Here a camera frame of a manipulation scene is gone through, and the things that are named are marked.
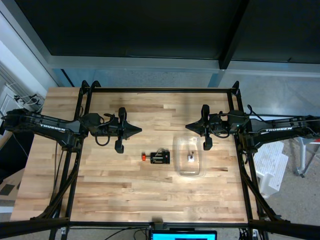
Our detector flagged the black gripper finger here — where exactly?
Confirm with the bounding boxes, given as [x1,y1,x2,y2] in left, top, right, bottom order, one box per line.
[124,119,143,131]
[124,129,143,140]
[185,118,204,128]
[185,126,204,138]

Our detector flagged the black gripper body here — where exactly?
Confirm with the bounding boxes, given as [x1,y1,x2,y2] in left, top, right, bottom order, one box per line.
[103,107,129,154]
[201,104,228,152]

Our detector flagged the black clamp with red knob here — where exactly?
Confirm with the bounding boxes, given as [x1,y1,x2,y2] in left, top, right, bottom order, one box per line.
[141,149,171,165]

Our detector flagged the clear plastic tub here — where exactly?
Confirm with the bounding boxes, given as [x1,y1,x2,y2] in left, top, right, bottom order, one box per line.
[173,135,206,179]

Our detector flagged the white plastic step stool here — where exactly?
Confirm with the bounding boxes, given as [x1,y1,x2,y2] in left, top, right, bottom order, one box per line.
[252,141,290,200]

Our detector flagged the power strip with plugs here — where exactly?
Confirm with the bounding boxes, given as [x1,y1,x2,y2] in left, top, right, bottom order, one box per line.
[12,92,46,113]

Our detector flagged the blue laptop screen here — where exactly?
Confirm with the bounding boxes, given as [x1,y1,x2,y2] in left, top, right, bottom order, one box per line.
[149,229,218,240]

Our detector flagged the brown cardboard box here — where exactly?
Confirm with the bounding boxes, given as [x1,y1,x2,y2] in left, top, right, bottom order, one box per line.
[0,167,26,201]

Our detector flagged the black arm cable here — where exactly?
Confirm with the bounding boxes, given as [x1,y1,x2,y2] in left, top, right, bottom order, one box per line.
[211,104,263,139]
[94,113,116,147]

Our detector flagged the black metal frame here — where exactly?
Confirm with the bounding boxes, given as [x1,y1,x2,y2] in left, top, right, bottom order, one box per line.
[0,79,320,240]

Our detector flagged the grey metal chair frame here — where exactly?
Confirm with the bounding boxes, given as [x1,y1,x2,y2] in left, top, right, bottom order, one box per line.
[291,136,320,179]

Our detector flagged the small black camera box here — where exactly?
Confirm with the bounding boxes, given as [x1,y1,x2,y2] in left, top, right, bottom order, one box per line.
[149,216,168,230]

